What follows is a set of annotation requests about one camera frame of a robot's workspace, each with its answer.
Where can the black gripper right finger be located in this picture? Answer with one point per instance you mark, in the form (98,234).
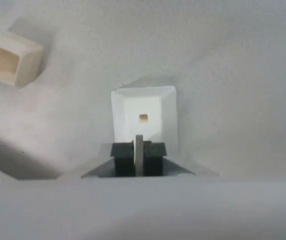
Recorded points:
(154,160)

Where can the metal square peg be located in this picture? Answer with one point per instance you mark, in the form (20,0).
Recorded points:
(139,155)

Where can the white square peg holder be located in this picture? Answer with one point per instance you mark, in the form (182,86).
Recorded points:
(132,107)

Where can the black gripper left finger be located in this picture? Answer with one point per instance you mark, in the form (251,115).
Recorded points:
(124,160)

